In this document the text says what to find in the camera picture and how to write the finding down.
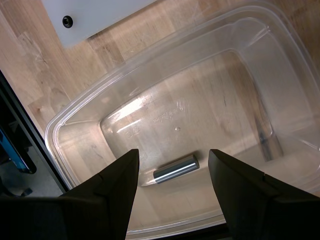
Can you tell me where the black aluminium frame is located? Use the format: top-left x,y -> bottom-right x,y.
0,69 -> 233,240

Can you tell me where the clear plastic tub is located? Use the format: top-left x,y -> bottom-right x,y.
44,2 -> 320,237

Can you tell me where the steel cylinder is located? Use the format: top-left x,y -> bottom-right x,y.
152,154 -> 200,185

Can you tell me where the white board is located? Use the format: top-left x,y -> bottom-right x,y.
41,0 -> 163,50

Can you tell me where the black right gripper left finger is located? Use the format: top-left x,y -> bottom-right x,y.
0,148 -> 140,240

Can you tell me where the small black corner screw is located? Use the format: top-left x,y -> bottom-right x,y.
61,15 -> 74,28

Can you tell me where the screen with blue edge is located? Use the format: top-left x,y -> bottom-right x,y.
0,129 -> 38,175

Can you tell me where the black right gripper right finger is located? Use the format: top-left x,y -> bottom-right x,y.
208,148 -> 320,240

